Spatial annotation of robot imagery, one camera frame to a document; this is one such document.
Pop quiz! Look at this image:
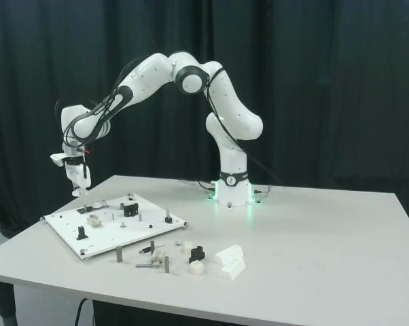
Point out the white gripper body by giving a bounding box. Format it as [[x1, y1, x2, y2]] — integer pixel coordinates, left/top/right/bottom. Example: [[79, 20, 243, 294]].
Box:
[[65, 162, 92, 189]]

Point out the thin black rod red tag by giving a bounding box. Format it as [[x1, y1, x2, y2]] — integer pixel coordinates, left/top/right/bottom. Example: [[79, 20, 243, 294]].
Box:
[[82, 147, 90, 181]]

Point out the black D-SUB socket block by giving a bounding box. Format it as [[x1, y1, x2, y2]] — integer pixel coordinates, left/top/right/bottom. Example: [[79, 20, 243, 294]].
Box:
[[122, 202, 139, 218]]

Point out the white task board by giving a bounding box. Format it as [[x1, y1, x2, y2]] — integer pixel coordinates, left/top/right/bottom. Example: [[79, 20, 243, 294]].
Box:
[[43, 192, 189, 261]]

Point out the black D-SUB plug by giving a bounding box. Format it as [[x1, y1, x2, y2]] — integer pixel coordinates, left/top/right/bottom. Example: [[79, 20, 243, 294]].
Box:
[[188, 247, 206, 264]]

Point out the dark table leg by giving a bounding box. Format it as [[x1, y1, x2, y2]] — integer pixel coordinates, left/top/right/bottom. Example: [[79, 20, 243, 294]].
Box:
[[0, 279, 14, 326]]

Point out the white peg holder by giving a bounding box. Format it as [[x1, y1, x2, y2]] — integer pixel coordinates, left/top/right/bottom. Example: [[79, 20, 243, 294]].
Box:
[[215, 244, 245, 264], [217, 258, 247, 281]]

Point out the black curtain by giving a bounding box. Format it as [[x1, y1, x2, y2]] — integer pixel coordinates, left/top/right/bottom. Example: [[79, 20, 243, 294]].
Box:
[[0, 0, 409, 235]]

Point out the black forearm cable bundle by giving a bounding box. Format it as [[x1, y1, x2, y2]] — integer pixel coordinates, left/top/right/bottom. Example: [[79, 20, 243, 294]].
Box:
[[53, 56, 145, 160]]

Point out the black cable under table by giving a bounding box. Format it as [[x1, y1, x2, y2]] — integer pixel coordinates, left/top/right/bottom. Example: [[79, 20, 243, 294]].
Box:
[[75, 297, 94, 326]]

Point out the black upper arm cable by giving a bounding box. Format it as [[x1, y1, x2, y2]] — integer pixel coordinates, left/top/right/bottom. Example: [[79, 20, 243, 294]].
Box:
[[204, 67, 277, 188]]

